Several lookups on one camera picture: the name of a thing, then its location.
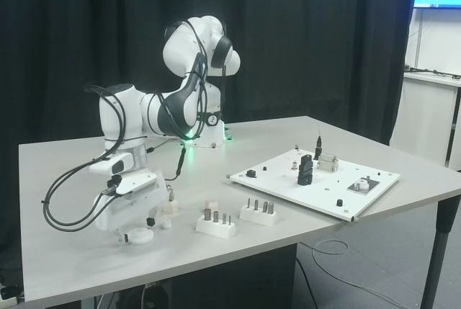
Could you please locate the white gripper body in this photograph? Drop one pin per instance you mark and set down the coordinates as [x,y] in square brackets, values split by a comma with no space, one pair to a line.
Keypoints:
[122,213]

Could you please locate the white large gear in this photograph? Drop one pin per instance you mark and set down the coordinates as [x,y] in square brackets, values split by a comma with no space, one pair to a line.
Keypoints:
[141,237]

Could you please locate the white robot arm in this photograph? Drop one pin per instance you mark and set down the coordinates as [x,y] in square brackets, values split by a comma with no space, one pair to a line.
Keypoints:
[119,114]

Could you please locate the white medium gear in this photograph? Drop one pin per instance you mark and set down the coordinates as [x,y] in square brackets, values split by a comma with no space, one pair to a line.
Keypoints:
[361,185]

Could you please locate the small white bolt holder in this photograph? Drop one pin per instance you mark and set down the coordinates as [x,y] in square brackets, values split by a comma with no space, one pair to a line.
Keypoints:
[171,207]

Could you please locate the metal bolt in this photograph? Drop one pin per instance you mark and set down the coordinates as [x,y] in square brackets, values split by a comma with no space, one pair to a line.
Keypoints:
[171,194]

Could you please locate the large metal round peg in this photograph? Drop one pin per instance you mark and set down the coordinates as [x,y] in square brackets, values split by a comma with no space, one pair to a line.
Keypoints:
[207,214]

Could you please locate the white round peg holder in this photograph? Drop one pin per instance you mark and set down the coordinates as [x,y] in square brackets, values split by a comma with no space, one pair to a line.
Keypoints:
[215,230]

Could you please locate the medium metal round peg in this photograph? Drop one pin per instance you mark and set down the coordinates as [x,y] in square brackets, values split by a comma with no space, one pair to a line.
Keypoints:
[216,217]

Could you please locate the small metal round peg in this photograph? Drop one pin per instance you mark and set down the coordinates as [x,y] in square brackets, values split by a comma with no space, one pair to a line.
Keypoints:
[223,219]

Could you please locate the small metal square peg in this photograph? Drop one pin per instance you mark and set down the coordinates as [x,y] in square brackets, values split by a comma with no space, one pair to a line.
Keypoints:
[256,205]

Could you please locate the white square peg holder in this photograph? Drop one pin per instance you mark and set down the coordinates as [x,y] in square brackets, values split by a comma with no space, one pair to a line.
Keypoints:
[258,217]

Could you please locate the medium metal square peg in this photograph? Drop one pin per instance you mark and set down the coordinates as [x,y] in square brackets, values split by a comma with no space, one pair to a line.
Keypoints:
[265,207]

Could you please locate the large metal square peg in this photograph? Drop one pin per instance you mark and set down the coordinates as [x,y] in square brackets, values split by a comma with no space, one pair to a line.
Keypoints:
[271,208]

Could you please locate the white task board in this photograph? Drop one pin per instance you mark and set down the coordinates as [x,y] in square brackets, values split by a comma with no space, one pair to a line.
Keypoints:
[281,186]

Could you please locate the black D-SUB plug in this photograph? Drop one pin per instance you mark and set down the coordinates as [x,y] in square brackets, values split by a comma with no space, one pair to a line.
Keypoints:
[305,170]

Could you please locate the black curtain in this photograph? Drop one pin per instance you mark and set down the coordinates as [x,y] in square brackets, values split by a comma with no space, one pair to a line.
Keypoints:
[90,35]

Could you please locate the grey table leg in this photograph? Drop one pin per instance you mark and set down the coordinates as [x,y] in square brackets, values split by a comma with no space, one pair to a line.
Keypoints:
[437,251]

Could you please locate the white cabinet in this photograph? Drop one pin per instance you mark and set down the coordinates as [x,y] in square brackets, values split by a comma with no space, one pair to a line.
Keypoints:
[428,118]

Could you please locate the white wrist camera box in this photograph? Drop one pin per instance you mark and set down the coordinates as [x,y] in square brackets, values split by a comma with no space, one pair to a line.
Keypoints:
[111,165]

